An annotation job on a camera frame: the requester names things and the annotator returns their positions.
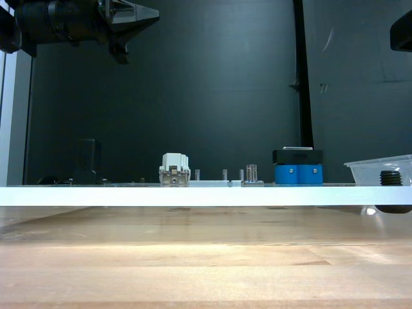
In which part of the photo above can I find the clear plastic container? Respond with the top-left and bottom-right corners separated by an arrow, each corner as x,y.
343,154 -> 412,187

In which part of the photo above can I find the beige many-pin connector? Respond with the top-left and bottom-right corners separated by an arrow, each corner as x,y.
158,153 -> 192,187

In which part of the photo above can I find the tall black fitting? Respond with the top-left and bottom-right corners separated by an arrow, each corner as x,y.
71,138 -> 103,185

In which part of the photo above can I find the black threaded stud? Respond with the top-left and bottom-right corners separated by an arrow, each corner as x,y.
379,170 -> 404,186

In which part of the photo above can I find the black block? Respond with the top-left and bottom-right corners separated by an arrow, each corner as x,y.
272,149 -> 324,167

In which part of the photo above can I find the blue socket block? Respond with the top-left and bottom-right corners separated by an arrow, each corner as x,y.
299,164 -> 324,186
274,164 -> 301,186

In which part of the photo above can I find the white task board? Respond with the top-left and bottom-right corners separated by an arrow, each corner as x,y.
0,180 -> 412,214

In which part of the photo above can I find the black frame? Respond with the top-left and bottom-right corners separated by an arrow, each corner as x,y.
292,0 -> 315,149

